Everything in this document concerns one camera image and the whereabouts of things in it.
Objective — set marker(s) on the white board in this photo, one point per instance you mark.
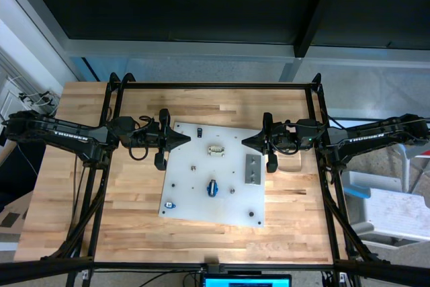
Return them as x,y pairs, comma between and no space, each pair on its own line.
188,199

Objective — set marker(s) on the blue laptop screen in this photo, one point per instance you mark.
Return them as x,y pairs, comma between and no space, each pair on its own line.
245,282

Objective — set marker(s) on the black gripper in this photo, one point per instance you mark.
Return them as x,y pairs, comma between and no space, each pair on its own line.
270,164
158,137

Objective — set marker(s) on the beige multi-pin connector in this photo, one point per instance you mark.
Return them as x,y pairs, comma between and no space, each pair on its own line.
216,151

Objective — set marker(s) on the black metal frame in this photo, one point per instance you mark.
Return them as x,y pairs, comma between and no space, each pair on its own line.
215,85

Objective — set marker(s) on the small blue connector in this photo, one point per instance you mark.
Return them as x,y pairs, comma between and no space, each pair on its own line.
169,205

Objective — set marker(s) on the grey metal block with holes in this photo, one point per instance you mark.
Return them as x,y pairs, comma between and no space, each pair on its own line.
248,169

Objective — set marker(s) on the black camera on frame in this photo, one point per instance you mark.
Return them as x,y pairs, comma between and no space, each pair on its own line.
214,267

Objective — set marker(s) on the black pillar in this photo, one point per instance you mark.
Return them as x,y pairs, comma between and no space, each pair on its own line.
314,8

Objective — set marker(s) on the small black connector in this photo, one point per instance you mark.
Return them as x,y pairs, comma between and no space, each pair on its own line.
199,131

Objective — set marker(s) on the cardboard box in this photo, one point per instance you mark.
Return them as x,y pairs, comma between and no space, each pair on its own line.
13,213

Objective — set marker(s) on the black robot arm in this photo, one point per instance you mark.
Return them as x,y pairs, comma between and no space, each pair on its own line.
67,134
366,139

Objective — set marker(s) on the white step stool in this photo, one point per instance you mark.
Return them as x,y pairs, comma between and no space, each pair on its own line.
396,213

